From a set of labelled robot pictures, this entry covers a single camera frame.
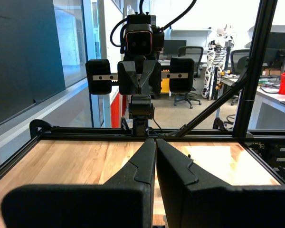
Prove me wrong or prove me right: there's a white office desk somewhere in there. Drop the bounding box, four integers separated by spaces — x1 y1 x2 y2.
248 84 285 130

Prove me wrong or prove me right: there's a white lattice humanoid figure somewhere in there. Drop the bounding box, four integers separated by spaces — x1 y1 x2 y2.
202 23 238 99

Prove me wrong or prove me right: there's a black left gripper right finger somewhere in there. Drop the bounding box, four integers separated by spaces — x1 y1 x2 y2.
156 138 285 228

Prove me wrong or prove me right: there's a white partition with red base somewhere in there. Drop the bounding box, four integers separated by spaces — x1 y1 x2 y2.
98 0 128 129

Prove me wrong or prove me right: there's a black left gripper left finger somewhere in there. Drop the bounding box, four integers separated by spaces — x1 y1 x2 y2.
0 138 156 228

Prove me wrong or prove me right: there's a short looped black cable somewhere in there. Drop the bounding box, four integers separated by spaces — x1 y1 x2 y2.
109 18 129 55

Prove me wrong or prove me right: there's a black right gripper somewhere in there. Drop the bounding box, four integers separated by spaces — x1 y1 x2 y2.
85 56 195 95

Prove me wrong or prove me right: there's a black metal frame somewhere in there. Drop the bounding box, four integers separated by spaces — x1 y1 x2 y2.
0 0 285 188

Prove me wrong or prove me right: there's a black mesh office chair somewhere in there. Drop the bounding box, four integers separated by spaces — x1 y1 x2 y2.
173 46 205 109
229 49 250 106

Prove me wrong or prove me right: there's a black box with white labels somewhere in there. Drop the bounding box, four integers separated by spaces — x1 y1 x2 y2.
248 142 285 185

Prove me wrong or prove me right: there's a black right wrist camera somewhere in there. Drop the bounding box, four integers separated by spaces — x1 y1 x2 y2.
125 14 154 57

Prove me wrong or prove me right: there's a black computer monitor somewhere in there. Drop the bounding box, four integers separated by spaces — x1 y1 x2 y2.
163 39 187 57
263 32 285 68

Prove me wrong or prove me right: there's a yellow drawer cabinet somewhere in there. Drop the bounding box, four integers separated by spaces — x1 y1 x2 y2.
160 77 171 94

